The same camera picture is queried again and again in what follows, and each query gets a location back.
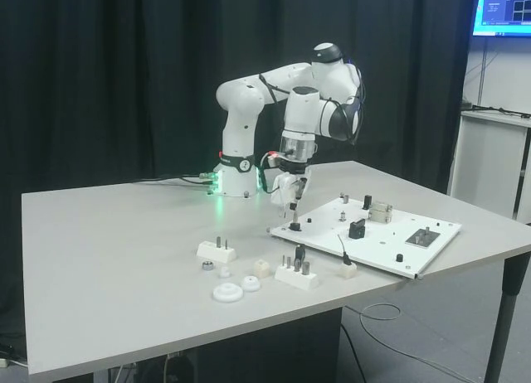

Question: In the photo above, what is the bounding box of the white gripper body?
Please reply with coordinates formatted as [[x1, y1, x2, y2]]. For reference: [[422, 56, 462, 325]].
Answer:
[[270, 172, 310, 209]]

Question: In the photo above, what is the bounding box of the black USB plug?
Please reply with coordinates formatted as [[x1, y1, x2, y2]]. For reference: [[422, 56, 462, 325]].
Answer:
[[338, 233, 352, 269]]

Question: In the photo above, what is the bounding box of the black D-SUB plug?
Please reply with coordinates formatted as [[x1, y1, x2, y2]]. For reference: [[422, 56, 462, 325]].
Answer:
[[348, 218, 367, 240]]

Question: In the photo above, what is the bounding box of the white multi-hole part holder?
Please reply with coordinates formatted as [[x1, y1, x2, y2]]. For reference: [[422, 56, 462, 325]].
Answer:
[[274, 264, 321, 293]]

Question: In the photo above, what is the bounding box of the white two-peg holder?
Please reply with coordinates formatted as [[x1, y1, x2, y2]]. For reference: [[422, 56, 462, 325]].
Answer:
[[196, 240, 239, 264]]

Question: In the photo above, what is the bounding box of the grey metal connector housing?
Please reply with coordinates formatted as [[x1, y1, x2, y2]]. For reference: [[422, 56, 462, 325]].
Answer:
[[368, 200, 393, 226]]

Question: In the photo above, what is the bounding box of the white task board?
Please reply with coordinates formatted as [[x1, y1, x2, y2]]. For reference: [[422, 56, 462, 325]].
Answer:
[[265, 198, 462, 281]]

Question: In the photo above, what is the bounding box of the white large gear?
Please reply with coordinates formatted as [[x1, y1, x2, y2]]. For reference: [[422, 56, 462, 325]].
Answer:
[[212, 283, 244, 303]]

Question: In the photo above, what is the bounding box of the black curtain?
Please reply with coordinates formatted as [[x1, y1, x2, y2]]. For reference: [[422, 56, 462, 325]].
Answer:
[[0, 0, 473, 361]]

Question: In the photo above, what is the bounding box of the white cabinet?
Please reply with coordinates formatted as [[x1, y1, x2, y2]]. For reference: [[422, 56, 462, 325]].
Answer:
[[446, 108, 531, 225]]

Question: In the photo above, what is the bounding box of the dark table leg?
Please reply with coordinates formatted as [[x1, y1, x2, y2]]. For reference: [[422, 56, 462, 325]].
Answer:
[[484, 258, 520, 383]]

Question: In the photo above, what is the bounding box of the blue screen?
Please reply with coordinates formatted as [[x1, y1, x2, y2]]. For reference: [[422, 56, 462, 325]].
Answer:
[[471, 0, 531, 38]]

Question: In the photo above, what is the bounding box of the black base cable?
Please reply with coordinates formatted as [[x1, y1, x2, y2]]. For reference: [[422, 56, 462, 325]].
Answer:
[[136, 172, 217, 188]]

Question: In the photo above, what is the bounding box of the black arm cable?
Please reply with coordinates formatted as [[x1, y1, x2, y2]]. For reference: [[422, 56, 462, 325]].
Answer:
[[258, 58, 368, 146]]

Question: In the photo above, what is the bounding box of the thin grey floor cable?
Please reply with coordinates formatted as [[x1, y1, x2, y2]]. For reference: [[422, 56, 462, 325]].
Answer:
[[358, 303, 493, 383]]

